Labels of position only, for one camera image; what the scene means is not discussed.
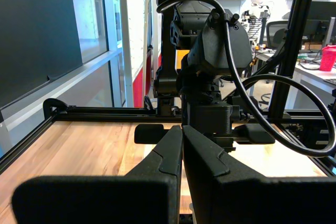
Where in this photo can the black metal frame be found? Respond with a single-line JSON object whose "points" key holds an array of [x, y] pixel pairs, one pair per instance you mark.
{"points": [[298, 24]]}

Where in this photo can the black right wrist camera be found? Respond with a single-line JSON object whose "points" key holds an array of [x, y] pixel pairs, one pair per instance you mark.
{"points": [[210, 119]]}

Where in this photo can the white desk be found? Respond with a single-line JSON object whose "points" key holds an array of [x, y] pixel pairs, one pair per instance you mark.
{"points": [[307, 72]]}

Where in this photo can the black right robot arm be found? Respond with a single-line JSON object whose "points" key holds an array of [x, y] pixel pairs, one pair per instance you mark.
{"points": [[168, 51]]}

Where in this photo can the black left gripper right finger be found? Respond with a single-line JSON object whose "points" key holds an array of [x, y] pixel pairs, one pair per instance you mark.
{"points": [[262, 200]]}

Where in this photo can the black mesh office chair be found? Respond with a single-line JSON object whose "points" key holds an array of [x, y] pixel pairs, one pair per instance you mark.
{"points": [[275, 35]]}

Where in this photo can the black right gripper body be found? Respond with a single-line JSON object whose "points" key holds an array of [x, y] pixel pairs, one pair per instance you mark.
{"points": [[252, 134]]}

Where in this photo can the pink plastic container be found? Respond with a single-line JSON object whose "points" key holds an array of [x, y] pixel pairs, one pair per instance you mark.
{"points": [[328, 58]]}

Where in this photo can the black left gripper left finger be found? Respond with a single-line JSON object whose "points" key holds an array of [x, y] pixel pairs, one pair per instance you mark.
{"points": [[105, 197]]}

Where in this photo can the dark computer monitor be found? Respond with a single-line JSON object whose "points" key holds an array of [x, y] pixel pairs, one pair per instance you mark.
{"points": [[319, 22]]}

